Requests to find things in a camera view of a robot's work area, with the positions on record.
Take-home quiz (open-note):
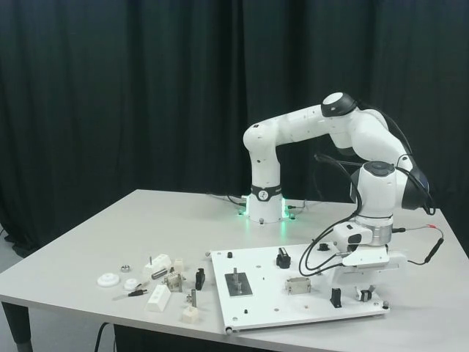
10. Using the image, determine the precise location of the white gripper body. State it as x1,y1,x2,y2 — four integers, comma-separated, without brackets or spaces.
331,251,406,289

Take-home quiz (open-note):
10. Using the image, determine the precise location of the long white peg holder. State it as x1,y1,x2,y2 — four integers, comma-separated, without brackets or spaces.
146,285,172,313

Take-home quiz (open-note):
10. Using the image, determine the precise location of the white task board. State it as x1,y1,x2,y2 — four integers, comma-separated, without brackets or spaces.
206,243,391,335

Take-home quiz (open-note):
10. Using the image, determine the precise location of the black D-SUB plug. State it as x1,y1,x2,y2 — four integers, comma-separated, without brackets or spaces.
193,267,207,291

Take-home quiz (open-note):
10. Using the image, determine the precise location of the grey waterproof plug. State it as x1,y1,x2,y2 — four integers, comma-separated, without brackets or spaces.
162,271,187,294

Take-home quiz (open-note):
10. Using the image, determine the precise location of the black USB plug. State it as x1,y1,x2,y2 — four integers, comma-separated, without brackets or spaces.
112,288,148,301

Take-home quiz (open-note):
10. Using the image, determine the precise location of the white large gear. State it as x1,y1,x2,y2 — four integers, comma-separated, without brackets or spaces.
96,273,122,290

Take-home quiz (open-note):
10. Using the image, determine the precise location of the black curtain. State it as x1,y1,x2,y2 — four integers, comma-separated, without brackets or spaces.
0,0,469,250

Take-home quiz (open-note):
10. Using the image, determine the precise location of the black table leg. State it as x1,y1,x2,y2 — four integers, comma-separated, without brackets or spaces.
1,302,32,352

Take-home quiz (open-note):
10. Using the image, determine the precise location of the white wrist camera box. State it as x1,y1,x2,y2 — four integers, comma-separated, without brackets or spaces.
332,224,373,246

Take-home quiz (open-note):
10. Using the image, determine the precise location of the black camera cable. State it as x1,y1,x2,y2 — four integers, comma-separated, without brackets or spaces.
298,219,355,278

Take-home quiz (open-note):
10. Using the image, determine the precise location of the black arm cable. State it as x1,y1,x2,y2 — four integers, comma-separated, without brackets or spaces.
314,98,437,217

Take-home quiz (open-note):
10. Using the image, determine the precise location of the black base cable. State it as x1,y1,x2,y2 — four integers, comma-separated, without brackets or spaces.
207,192,250,206
285,199,308,214

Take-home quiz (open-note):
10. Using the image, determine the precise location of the black floor cable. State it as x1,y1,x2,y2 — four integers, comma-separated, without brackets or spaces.
95,321,115,352

